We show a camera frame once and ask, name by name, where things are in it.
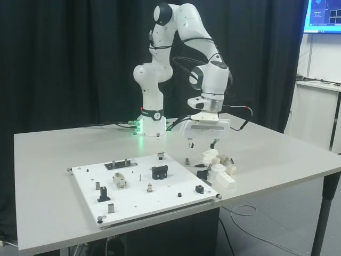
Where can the white cabinet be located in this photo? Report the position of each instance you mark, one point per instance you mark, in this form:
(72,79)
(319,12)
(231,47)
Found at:
(314,117)

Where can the white gear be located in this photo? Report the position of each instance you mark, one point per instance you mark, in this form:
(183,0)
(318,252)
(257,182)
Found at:
(218,168)

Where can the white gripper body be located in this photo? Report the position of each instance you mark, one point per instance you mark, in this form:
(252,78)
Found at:
(205,133)

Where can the black table leg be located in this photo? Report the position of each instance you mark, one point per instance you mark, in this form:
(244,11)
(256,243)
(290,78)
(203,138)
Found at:
(323,213)

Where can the small white holder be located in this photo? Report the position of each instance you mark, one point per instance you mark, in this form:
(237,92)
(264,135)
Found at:
(231,169)

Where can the metal bolt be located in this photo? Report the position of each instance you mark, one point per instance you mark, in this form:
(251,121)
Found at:
(160,155)

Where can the blue screen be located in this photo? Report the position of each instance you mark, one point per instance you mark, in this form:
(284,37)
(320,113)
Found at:
(323,16)

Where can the large white holder with holes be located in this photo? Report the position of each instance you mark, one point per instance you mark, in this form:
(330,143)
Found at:
(226,181)

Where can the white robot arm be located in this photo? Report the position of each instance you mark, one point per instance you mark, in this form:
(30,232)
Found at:
(157,88)

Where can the beige plug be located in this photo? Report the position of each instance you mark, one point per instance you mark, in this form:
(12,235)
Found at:
(224,159)

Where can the white task board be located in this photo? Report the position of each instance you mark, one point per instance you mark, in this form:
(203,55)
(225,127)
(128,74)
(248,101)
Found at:
(149,205)

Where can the black curtains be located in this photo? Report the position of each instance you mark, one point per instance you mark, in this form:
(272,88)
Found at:
(66,66)

